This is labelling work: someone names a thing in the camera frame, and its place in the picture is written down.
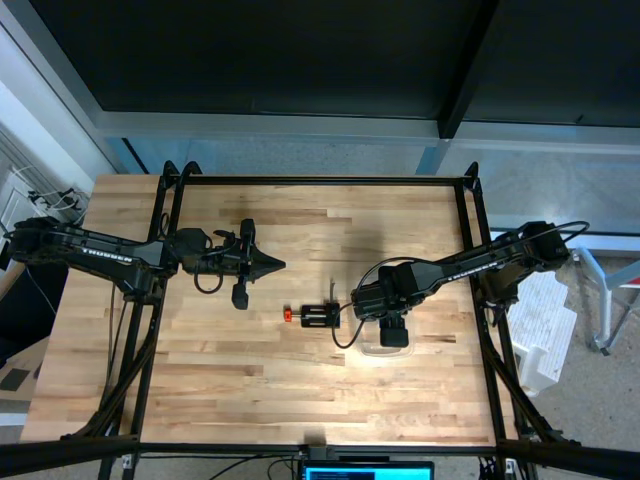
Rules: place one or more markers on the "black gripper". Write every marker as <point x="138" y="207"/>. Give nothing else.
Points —
<point x="395" y="336"/>
<point x="230" y="260"/>

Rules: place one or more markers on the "brown cardboard box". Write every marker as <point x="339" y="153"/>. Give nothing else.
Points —
<point x="20" y="362"/>

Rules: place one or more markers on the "laptop screen with blue edge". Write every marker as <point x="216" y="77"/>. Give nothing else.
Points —
<point x="365" y="472"/>

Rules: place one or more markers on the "grey metal chair frame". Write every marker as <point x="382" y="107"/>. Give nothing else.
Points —
<point x="602" y="310"/>

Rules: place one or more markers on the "black metal frame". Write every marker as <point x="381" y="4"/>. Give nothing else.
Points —
<point x="320" y="180"/>

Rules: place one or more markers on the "black vise with orange knob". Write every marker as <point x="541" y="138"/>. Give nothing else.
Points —
<point x="317" y="316"/>

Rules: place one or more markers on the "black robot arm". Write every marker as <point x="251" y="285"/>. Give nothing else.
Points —
<point x="450" y="272"/>
<point x="100" y="252"/>

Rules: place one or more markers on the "white plastic step stool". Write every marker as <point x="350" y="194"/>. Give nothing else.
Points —
<point x="542" y="325"/>

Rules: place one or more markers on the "clear plastic tub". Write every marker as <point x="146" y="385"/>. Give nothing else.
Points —
<point x="372" y="351"/>

